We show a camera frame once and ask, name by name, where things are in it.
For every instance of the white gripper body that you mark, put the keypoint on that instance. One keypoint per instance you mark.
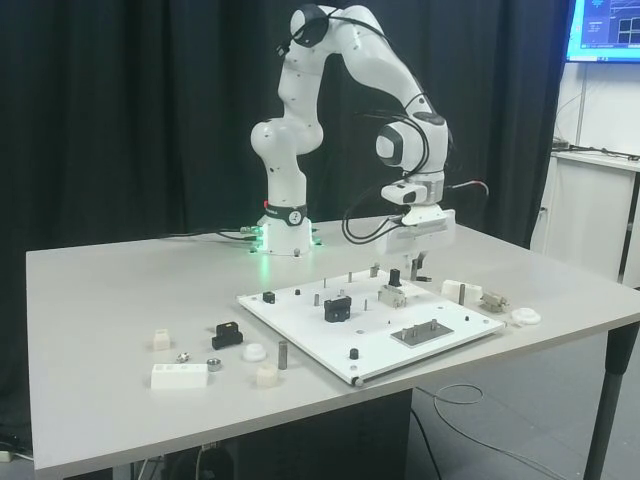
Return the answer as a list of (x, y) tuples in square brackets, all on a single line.
[(425, 227)]

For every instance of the metal square peg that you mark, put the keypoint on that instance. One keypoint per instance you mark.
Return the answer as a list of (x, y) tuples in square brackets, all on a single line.
[(414, 270), (463, 294)]

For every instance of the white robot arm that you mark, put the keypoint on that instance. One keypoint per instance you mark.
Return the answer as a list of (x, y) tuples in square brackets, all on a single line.
[(294, 145)]

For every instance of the white peg holder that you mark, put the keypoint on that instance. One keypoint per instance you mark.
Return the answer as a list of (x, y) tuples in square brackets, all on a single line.
[(452, 290)]

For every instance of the metal round peg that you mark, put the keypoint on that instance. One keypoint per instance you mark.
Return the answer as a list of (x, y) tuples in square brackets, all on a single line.
[(281, 355)]

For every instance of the grey Ethernet plug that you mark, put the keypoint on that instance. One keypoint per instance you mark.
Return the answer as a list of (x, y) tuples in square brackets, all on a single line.
[(494, 302)]

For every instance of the black plug on board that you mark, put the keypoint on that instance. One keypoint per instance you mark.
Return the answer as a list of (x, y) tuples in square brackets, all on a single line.
[(337, 309)]

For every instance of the white large gear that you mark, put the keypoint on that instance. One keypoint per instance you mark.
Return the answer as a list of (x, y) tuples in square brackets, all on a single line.
[(526, 316)]

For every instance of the white task board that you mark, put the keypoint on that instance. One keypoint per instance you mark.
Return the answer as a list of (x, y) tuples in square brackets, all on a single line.
[(310, 340)]

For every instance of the white small gear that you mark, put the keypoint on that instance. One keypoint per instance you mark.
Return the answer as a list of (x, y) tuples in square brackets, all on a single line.
[(253, 352)]

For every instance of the white hexagonal holder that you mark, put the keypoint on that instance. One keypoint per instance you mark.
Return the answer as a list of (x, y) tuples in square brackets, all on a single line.
[(266, 376)]

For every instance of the metal bolt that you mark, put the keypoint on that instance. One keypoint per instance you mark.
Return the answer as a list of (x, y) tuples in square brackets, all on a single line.
[(215, 364)]

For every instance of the black table leg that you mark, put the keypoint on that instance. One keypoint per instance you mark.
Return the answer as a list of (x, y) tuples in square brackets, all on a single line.
[(611, 400)]

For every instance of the metal BNC plug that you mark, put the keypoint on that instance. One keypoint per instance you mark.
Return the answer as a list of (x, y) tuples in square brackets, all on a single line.
[(183, 357)]

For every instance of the long white holder block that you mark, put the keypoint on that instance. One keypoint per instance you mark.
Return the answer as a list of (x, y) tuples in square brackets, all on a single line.
[(179, 377)]

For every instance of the small white cube holder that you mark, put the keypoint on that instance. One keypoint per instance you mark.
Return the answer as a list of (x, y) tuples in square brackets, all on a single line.
[(161, 338)]

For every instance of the blue screen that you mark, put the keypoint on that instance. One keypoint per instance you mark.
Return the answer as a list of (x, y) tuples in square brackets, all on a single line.
[(607, 30)]

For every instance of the black curtain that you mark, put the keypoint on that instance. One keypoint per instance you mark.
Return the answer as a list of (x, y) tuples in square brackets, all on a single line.
[(125, 110)]

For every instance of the white power strip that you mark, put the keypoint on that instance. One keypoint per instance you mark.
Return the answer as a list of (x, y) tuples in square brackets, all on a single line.
[(5, 455)]

